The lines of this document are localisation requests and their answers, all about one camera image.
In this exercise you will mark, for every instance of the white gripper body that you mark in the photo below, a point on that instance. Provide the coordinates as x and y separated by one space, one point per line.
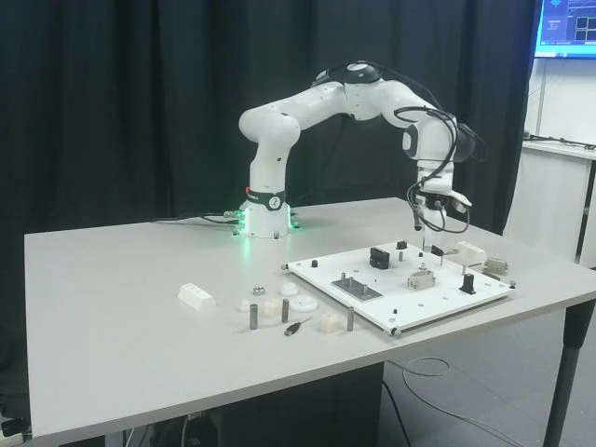
437 217

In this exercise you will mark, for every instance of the metal bolt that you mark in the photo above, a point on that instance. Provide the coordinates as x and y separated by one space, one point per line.
258 290

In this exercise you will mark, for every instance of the white task board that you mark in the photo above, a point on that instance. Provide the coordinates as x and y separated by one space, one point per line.
400 298

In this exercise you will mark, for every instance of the small white holder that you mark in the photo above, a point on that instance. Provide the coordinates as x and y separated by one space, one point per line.
329 323

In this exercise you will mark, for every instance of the white cabinet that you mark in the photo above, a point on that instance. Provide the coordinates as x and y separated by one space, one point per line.
549 195

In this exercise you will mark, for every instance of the dark grey table leg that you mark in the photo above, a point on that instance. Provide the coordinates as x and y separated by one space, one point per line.
565 372

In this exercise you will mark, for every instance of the black USB plug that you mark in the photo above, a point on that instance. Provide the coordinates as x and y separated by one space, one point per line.
292 329

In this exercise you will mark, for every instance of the white holder with three holes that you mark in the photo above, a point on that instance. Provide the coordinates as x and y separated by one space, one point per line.
471 253

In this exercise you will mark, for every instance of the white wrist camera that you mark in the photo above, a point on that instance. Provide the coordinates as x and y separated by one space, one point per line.
461 200

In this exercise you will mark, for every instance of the metal round peg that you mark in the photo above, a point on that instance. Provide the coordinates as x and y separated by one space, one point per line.
254 316
286 310
349 320

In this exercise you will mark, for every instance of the white medium gear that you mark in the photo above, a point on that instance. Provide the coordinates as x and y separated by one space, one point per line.
289 289

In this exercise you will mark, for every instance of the blue screen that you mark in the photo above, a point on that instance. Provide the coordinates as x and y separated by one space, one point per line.
565 28

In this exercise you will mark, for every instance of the black curtain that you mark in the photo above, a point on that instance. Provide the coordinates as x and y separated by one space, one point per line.
139 93

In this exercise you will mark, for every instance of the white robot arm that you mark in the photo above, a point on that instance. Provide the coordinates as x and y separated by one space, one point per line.
270 139

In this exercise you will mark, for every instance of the beige waterproof plug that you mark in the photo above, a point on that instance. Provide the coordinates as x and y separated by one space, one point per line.
497 266

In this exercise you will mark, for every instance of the long white holder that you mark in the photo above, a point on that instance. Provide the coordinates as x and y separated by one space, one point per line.
195 296

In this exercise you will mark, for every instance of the black D-SUB plug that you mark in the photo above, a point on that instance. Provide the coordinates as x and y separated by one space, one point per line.
436 251

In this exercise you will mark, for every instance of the white large gear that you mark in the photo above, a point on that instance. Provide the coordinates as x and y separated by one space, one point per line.
305 305

